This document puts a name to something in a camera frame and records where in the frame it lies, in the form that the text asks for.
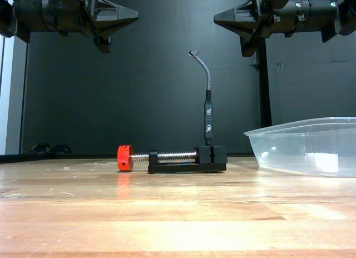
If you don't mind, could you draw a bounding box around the USB-C connector with braided cable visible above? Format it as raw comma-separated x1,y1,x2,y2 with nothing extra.
188,48,215,121

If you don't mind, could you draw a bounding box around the black USB-C socket adapter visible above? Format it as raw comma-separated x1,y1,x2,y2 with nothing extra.
202,119,215,147

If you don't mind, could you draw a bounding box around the clear plastic tub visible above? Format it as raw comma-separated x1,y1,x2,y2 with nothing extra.
243,117,356,178

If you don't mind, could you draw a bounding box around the black clamp with red knob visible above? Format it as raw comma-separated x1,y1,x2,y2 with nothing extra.
116,145,228,175

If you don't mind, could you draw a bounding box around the black upright post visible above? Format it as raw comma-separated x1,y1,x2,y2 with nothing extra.
253,37,273,128

